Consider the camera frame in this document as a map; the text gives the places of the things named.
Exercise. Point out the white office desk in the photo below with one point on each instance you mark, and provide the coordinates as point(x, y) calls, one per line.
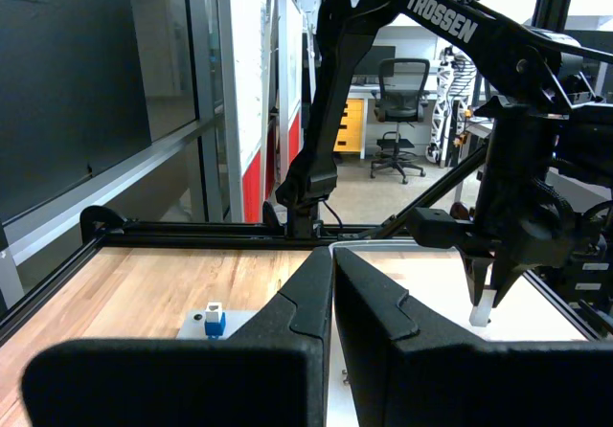
point(364, 91)

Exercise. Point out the white red partition panel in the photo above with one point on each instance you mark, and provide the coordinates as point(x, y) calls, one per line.
point(249, 87)
point(292, 87)

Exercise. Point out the black office chair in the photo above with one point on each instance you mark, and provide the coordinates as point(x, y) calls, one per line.
point(400, 106)

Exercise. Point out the black aluminium frame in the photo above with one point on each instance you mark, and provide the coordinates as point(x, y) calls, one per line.
point(191, 235)

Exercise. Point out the yellow drawer cabinet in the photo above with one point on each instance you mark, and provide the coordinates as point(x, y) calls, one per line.
point(353, 125)

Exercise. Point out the white task board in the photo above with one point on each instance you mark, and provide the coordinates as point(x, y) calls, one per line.
point(188, 329)

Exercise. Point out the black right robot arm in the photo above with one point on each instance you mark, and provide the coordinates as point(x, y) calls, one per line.
point(335, 111)

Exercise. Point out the small silver screw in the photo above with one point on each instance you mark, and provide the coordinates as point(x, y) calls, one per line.
point(344, 376)

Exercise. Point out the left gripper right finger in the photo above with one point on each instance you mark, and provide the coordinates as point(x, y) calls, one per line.
point(479, 384)

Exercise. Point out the black desk monitor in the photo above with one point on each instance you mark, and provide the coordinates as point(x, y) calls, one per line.
point(383, 60)

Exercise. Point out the white ribbed plastic structure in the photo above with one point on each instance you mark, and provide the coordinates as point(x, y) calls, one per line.
point(443, 111)

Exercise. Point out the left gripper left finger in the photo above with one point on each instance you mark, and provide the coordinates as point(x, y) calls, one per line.
point(191, 384)

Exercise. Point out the blue white connector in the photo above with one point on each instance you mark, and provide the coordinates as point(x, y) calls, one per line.
point(214, 324)

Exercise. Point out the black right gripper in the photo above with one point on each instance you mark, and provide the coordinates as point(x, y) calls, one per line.
point(517, 183)

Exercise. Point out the short grey bar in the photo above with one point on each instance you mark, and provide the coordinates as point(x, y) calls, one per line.
point(480, 314)

